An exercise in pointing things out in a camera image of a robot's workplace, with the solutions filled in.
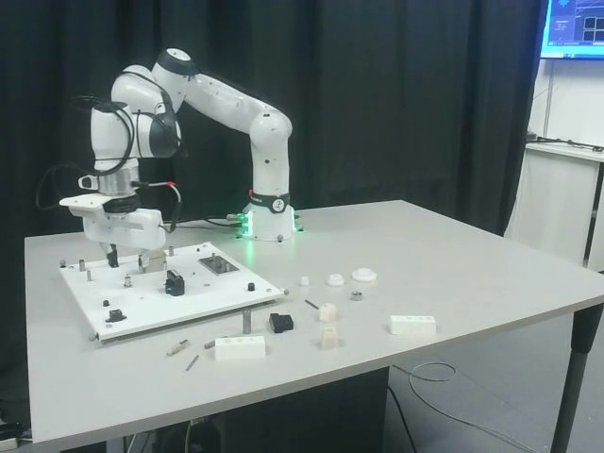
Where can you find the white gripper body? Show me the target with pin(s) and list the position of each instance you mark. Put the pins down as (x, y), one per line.
(137, 229)

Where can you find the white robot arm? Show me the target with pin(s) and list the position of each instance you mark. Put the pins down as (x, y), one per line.
(269, 165)

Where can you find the black USB plug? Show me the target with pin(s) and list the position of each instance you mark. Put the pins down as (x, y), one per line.
(172, 288)

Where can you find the white task board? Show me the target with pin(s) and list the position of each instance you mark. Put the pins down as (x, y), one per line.
(141, 307)

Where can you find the thin metal peg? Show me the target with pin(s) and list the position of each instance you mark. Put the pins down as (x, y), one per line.
(191, 363)

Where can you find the metal round peg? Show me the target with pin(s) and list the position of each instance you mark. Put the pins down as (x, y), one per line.
(246, 321)

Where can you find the white long holder block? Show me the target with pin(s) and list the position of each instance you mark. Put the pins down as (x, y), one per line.
(239, 347)
(412, 324)

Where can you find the black D-SUB plug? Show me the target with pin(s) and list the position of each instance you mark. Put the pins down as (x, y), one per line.
(281, 323)

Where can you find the white small gear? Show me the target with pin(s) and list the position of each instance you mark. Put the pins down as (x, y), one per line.
(305, 280)

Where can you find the thin dark pin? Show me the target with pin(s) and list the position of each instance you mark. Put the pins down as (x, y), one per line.
(310, 303)

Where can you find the small white holder cube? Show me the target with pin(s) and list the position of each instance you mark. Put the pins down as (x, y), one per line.
(330, 338)
(327, 311)

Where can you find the white medium gear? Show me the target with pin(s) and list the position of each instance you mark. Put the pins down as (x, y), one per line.
(334, 279)

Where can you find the white large gear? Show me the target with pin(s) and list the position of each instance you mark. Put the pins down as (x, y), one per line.
(364, 275)

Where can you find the black curtains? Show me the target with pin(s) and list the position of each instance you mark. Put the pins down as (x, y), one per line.
(377, 94)

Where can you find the white cabinet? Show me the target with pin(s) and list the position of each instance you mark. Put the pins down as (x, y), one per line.
(557, 203)

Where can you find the dark grey table leg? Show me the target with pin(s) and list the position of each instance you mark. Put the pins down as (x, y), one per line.
(573, 377)

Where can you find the blue screen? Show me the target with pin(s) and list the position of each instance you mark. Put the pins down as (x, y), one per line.
(575, 28)

